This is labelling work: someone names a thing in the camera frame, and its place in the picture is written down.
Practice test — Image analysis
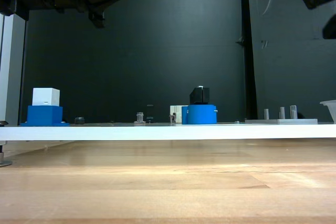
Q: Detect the white cube block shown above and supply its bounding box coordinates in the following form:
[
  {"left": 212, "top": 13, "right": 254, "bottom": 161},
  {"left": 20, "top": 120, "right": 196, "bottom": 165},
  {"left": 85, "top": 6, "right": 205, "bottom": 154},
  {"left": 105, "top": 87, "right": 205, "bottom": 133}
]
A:
[{"left": 31, "top": 87, "right": 61, "bottom": 106}]

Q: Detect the clear plastic tub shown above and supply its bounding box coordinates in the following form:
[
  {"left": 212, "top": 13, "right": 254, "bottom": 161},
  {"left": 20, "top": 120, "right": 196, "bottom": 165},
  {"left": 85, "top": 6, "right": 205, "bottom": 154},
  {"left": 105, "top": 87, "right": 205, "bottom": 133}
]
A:
[{"left": 319, "top": 100, "right": 336, "bottom": 124}]

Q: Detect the blue square socket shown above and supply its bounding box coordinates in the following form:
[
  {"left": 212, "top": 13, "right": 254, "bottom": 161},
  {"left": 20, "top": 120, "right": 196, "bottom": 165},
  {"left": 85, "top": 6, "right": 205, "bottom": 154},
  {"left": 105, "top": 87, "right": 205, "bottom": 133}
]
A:
[{"left": 20, "top": 105, "right": 70, "bottom": 127}]

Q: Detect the slim black connector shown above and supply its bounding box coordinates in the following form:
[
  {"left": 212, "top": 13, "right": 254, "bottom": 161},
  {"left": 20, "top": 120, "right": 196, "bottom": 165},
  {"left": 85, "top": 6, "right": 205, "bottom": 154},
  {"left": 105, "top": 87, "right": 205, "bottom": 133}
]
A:
[{"left": 146, "top": 104, "right": 155, "bottom": 124}]

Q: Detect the black plug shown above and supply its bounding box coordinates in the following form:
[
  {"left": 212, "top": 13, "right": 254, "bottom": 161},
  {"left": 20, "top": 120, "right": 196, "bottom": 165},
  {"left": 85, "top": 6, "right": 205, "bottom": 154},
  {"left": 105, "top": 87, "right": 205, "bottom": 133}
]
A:
[{"left": 189, "top": 86, "right": 211, "bottom": 105}]

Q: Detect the white connector housing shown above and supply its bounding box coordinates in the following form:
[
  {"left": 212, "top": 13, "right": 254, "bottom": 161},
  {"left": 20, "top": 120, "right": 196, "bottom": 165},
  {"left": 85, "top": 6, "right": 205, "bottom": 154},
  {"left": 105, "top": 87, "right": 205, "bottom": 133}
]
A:
[{"left": 169, "top": 105, "right": 188, "bottom": 124}]

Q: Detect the grey peg plate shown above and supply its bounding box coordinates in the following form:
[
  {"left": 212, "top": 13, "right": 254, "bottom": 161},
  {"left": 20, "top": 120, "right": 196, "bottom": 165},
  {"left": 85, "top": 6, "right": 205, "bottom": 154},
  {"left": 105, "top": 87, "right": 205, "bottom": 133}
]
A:
[{"left": 245, "top": 119, "right": 319, "bottom": 125}]

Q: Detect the white board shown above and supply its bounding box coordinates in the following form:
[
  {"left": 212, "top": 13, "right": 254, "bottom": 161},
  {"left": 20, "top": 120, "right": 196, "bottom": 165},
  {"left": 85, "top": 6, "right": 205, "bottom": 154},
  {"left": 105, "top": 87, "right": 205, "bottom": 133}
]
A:
[{"left": 0, "top": 122, "right": 336, "bottom": 141}]

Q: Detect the blue round socket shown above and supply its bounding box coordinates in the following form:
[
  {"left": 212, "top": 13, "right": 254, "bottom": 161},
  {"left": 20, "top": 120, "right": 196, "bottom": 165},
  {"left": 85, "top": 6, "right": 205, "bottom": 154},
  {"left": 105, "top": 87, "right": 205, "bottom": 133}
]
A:
[{"left": 181, "top": 104, "right": 218, "bottom": 125}]

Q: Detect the metal board foot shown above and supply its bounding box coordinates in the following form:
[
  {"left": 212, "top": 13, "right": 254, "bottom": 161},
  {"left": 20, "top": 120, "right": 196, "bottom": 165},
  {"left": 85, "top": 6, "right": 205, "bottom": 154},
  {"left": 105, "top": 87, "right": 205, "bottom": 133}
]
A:
[{"left": 0, "top": 140, "right": 13, "bottom": 167}]

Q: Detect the grey metal post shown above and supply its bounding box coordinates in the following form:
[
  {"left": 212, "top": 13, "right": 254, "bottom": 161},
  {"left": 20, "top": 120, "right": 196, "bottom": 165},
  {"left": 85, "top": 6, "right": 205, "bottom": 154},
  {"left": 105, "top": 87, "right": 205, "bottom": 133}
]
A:
[{"left": 0, "top": 14, "right": 27, "bottom": 127}]

